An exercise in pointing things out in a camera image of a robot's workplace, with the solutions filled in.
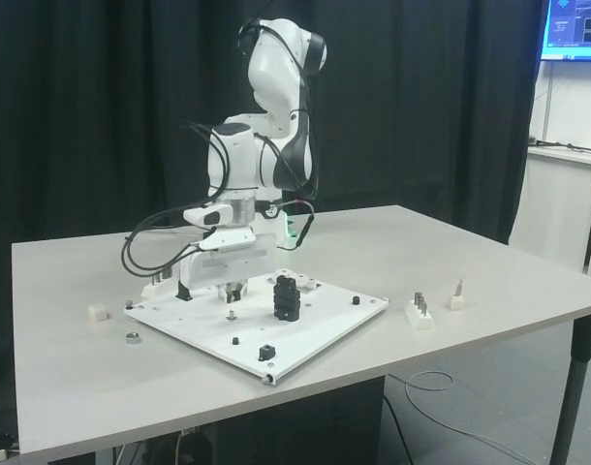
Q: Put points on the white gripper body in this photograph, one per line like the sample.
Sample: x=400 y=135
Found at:
x=237 y=264

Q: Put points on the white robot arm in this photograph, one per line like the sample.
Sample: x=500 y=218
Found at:
x=271 y=72

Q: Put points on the flat white mounting plate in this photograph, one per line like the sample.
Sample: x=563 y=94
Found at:
x=227 y=238

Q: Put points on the black boxy plug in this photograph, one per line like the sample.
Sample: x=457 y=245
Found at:
x=284 y=283

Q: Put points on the white task board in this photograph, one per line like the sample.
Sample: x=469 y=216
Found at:
x=203 y=334

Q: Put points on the black D-SUB plug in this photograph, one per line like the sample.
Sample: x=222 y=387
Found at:
x=286 y=310

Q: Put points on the metal square peg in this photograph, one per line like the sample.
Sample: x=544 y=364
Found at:
x=156 y=280
x=167 y=276

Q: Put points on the white block peg holder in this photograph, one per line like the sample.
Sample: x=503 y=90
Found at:
x=155 y=289

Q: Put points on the thin black rod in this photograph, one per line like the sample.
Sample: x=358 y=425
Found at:
x=306 y=228

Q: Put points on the metal nut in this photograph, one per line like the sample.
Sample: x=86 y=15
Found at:
x=132 y=338

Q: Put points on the small white empty holder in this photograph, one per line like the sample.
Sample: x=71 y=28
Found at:
x=98 y=313

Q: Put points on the large metal round peg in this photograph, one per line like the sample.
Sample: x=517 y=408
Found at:
x=416 y=299

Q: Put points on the medium metal round peg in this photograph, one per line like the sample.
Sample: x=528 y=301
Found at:
x=421 y=302

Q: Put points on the white wedge peg holder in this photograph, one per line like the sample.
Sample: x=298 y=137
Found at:
x=421 y=319

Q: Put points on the small metal round peg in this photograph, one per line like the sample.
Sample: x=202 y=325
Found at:
x=425 y=307

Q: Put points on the black curtain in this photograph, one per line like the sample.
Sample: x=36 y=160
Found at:
x=82 y=121

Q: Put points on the small white bolt holder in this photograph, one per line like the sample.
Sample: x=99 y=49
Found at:
x=455 y=302

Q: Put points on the metal bolt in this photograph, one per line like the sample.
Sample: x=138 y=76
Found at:
x=458 y=288

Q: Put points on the white cabinet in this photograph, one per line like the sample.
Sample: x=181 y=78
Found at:
x=557 y=213

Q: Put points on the dark grey table leg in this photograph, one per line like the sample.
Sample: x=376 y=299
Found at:
x=579 y=387

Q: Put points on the blue monitor screen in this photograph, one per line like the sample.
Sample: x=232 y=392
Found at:
x=576 y=24

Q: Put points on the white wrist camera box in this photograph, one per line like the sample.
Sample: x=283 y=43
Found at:
x=208 y=214

